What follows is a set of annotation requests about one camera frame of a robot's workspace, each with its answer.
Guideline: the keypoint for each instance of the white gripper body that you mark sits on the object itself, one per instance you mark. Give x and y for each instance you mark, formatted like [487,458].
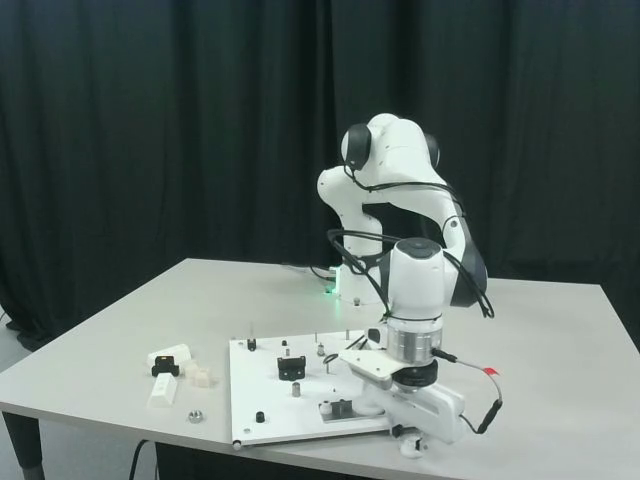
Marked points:
[430,407]

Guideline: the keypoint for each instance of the white medium gear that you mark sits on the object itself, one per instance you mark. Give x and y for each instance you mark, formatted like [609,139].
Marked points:
[411,447]

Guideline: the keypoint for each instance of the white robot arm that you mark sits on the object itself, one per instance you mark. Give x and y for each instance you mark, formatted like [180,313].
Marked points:
[400,150]

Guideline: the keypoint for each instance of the white large gear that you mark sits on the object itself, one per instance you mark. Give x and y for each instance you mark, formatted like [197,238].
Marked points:
[372,409]

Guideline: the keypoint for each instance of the white small gear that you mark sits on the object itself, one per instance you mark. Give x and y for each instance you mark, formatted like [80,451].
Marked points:
[326,407]

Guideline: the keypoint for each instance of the metal round peg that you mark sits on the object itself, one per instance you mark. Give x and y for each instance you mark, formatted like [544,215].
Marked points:
[297,390]

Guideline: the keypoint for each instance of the white task board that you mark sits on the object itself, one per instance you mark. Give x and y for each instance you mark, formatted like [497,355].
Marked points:
[260,380]

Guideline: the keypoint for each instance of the small white cube holder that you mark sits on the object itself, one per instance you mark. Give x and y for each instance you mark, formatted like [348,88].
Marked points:
[190,371]
[206,379]

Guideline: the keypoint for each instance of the metal bolt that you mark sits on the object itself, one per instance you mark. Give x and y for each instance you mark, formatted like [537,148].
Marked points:
[194,415]

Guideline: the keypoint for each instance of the long white holder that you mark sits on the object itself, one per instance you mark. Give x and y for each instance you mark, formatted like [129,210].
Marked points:
[175,350]

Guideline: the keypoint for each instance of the white holder with holes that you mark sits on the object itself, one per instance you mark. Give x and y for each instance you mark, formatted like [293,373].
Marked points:
[162,392]

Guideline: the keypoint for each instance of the black D-SUB plug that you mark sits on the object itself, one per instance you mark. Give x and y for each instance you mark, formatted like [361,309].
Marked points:
[165,367]

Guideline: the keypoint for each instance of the dark table leg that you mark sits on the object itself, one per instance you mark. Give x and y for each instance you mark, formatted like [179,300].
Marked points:
[22,445]

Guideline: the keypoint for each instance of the black curtain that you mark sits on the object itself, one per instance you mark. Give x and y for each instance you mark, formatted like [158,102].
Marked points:
[150,125]

